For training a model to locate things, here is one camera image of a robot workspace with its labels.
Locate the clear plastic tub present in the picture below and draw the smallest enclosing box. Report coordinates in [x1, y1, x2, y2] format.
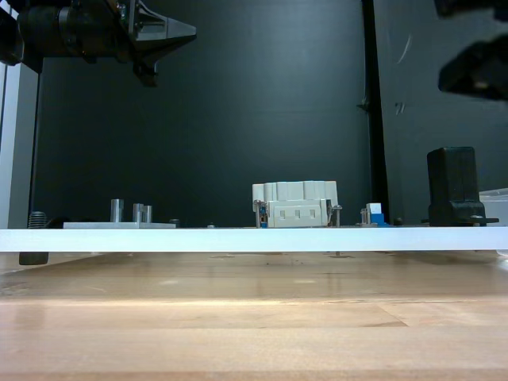
[478, 189, 508, 261]

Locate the blue and white connector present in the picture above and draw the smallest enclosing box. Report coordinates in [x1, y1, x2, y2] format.
[365, 202, 387, 227]

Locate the beige connector housing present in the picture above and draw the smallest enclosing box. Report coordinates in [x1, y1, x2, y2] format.
[252, 180, 339, 229]

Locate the white task board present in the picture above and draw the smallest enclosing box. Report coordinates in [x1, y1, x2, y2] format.
[0, 228, 508, 253]

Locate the black enclosure column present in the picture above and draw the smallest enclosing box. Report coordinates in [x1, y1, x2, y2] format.
[356, 0, 393, 225]

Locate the black USB socket mount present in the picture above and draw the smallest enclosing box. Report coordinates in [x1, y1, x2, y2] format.
[421, 146, 500, 228]

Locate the grey aluminium enclosure post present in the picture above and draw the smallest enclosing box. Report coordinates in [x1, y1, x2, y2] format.
[0, 59, 40, 230]

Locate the silver slotted metal post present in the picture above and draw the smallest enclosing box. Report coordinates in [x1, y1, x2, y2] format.
[110, 198, 126, 224]
[133, 203, 153, 224]

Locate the grey metal base plate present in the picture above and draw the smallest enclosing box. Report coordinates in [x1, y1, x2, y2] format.
[63, 221, 178, 230]

